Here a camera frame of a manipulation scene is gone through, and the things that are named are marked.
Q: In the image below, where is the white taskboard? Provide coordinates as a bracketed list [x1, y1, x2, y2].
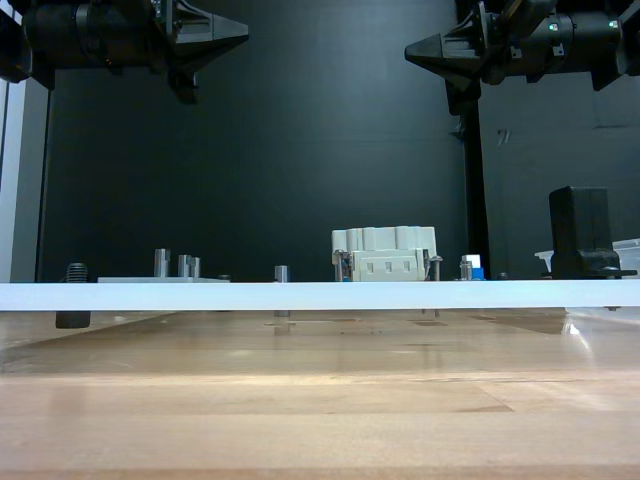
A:
[0, 281, 640, 312]

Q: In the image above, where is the beige connector housing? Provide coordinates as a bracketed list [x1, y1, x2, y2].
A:
[331, 225, 439, 283]

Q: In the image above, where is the black frame post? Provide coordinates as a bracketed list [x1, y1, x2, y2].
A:
[452, 89, 492, 281]

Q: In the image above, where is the black plastic bracket block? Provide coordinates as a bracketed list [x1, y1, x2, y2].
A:
[548, 186, 639, 279]

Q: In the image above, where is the grey frame post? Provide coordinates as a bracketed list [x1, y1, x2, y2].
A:
[0, 74, 51, 284]

